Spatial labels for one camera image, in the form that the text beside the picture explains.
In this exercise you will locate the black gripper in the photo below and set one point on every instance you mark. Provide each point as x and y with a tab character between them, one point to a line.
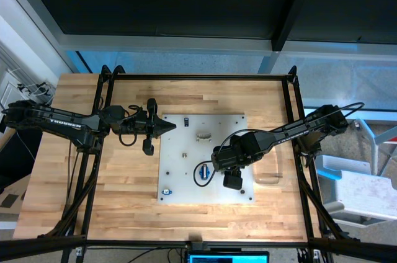
136	123
232	181

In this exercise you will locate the silver metal cylinder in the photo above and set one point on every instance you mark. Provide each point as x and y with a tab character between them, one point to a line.
205	172

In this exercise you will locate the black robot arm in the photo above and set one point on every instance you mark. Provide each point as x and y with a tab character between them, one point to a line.
288	132
62	123

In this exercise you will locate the blue cylinder clamp holder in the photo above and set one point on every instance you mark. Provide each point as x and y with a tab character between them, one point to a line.
201	174

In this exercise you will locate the small black blue socket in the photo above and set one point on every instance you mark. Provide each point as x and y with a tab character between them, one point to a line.
186	122

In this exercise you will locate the pale square task board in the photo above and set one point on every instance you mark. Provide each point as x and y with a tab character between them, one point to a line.
176	157

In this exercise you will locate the clear plastic tub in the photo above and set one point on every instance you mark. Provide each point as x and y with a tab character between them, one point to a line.
268	179

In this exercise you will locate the small metal connector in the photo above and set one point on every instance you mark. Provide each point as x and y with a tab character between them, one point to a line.
184	154

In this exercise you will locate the grey D-sub connector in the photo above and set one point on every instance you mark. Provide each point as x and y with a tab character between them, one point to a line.
203	136

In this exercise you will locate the blue clamp with white part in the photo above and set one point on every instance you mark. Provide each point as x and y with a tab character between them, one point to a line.
166	191

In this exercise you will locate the laptop screen with blue edge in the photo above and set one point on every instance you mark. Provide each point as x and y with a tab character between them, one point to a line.
226	258

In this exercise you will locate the grey window ledge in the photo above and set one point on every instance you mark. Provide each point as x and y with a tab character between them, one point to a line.
186	44

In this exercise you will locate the white step stool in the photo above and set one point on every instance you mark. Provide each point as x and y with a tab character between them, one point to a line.
356	188

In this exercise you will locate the cardboard box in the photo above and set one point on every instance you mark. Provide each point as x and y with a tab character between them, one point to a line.
15	188

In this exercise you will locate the black metal table frame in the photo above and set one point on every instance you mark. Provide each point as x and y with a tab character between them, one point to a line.
198	77

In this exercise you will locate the white cart frame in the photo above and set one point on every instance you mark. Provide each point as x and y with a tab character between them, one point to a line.
376	151

